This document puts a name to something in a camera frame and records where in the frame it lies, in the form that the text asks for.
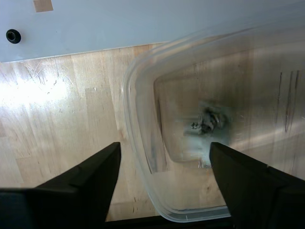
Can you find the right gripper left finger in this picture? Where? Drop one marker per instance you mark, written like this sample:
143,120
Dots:
71,198

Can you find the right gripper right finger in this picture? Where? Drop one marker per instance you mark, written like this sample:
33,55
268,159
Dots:
257,198

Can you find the clear plastic container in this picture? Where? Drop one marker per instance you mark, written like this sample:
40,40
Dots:
140,124

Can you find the small dark grey part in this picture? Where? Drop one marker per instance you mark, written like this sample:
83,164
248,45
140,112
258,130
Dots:
207,119

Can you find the white task board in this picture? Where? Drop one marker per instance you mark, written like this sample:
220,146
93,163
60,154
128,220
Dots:
119,21

